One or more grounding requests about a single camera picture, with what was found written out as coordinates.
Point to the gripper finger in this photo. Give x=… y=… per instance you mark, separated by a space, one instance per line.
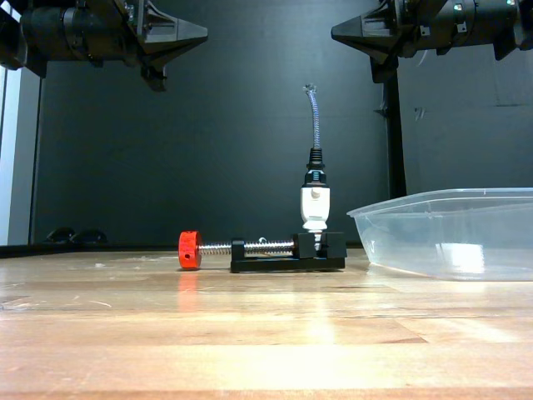
x=375 y=49
x=166 y=53
x=362 y=29
x=183 y=33

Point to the white power receptacle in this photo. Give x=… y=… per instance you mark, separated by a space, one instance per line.
x=315 y=208

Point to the clear plastic tub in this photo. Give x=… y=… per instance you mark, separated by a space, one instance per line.
x=416 y=250

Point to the black vise with red knob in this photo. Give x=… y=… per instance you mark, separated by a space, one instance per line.
x=287 y=264

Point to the black corner bracket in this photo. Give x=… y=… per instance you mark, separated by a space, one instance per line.
x=89 y=236
x=60 y=235

